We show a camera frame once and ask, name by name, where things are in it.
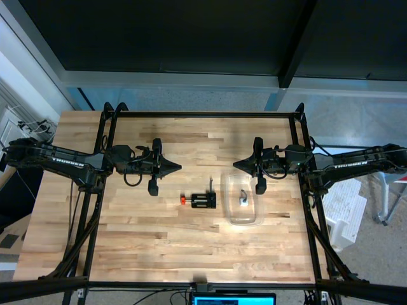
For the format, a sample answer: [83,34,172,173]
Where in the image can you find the black and white cable bundle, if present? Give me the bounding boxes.
[17,118,55,136]

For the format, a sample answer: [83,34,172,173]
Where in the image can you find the black table camera mount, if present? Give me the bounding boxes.
[190,275,213,293]

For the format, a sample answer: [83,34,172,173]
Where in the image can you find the clear plastic tub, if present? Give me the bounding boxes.
[221,173,266,227]

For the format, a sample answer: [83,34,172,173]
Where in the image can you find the screen with blue edge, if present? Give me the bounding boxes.
[190,292,277,305]

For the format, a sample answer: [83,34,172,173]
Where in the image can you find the white ribbed plastic step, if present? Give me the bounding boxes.
[322,177,368,254]

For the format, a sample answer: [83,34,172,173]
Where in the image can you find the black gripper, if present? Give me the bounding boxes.
[233,137,279,196]
[139,138,183,197]

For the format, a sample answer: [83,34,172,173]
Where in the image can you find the brown cardboard box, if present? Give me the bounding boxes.
[0,213,32,255]

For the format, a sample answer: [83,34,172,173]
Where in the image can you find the grey metal stand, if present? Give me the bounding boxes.
[370,171,407,227]

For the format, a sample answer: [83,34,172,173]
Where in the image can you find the black aluminium frame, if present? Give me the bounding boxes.
[0,101,407,305]

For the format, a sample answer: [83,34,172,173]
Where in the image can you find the black vise with orange knob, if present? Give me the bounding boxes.
[180,191,217,210]

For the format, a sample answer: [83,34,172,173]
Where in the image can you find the black cable loop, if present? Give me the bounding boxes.
[123,168,143,187]

